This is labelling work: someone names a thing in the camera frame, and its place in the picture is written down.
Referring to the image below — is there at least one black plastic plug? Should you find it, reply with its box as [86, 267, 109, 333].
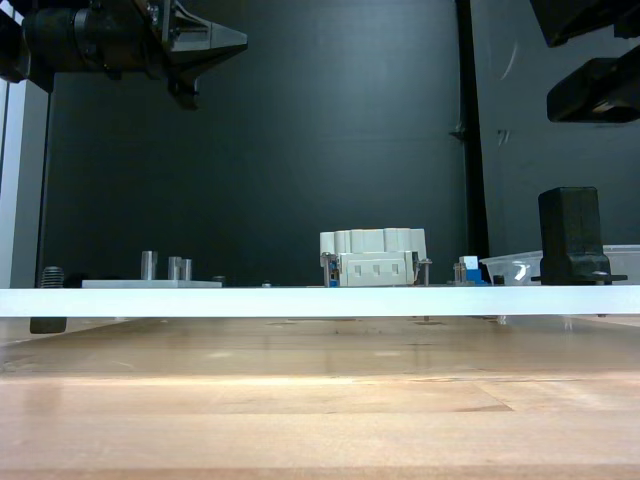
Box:
[530, 186, 629, 287]

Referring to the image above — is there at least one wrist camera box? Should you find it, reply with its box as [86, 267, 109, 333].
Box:
[528, 0, 640, 50]

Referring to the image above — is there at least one clear plastic tub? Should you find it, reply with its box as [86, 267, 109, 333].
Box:
[478, 243, 640, 288]

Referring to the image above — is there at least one grey metal base plate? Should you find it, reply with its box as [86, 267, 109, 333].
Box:
[81, 278, 225, 290]

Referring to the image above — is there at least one white task board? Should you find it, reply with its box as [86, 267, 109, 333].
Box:
[0, 285, 640, 320]

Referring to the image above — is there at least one beige connector housing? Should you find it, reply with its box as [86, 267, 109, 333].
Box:
[318, 227, 434, 289]

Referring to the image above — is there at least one black rubber board foot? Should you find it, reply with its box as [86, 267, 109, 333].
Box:
[28, 316, 68, 335]

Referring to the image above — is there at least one blue white small connector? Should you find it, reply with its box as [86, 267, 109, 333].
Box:
[458, 254, 491, 287]

